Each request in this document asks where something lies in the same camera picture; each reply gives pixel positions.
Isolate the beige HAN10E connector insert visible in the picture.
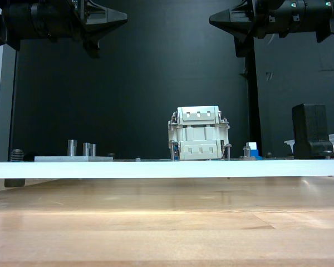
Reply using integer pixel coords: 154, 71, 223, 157
169, 106, 230, 130

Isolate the small blue white connector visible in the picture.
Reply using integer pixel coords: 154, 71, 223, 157
246, 141, 260, 159

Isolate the beige connector base socket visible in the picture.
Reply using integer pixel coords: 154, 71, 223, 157
168, 125, 233, 161

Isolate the white taskboard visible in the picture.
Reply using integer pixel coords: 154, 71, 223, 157
0, 159, 334, 179

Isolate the black socket block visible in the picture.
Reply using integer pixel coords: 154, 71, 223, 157
291, 103, 334, 160

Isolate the grey metal plate with pegs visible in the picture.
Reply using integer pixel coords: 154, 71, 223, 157
34, 139, 114, 162

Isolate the black board foot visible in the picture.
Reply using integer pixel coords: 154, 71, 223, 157
4, 177, 26, 187

